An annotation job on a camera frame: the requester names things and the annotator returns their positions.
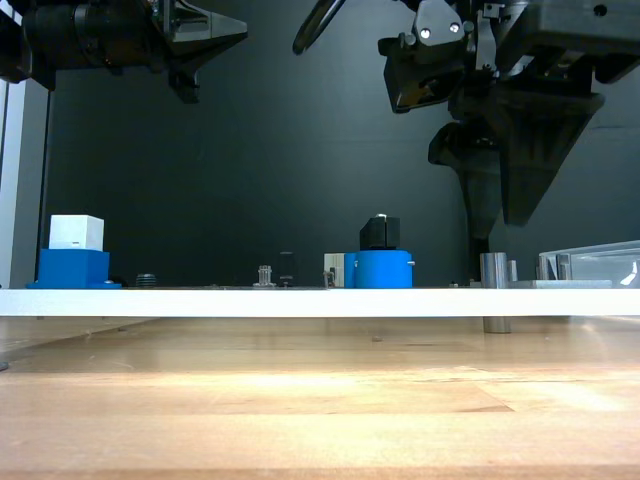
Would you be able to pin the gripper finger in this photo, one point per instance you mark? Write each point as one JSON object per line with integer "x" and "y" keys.
{"x": 205, "y": 50}
{"x": 220, "y": 25}
{"x": 482, "y": 200}
{"x": 530, "y": 160}

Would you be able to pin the steel cylinder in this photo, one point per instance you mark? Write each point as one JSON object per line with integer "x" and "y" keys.
{"x": 495, "y": 272}

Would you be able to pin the grey metal peg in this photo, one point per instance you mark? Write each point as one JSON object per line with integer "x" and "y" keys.
{"x": 512, "y": 270}

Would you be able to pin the black block with silver top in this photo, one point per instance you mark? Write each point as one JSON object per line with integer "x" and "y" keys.
{"x": 380, "y": 232}

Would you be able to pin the blue round holder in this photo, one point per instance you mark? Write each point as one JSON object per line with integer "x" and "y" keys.
{"x": 382, "y": 270}

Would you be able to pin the clear plastic tub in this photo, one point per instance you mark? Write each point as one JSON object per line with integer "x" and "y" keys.
{"x": 600, "y": 265}

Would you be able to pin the white connector housing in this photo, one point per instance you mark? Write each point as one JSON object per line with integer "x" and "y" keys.
{"x": 336, "y": 265}

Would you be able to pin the white cube plug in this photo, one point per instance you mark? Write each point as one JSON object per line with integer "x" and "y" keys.
{"x": 75, "y": 232}

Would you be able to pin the black knurled knob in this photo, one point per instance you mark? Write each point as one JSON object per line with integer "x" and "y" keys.
{"x": 146, "y": 281}

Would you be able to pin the blue square socket base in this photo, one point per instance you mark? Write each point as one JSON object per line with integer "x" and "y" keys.
{"x": 75, "y": 270}

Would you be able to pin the white task board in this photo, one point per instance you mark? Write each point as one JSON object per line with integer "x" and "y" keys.
{"x": 250, "y": 302}

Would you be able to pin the black metal frame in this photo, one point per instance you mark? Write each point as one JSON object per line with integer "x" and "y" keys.
{"x": 475, "y": 265}

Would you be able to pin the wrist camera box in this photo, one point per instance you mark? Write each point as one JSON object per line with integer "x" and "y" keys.
{"x": 410, "y": 85}

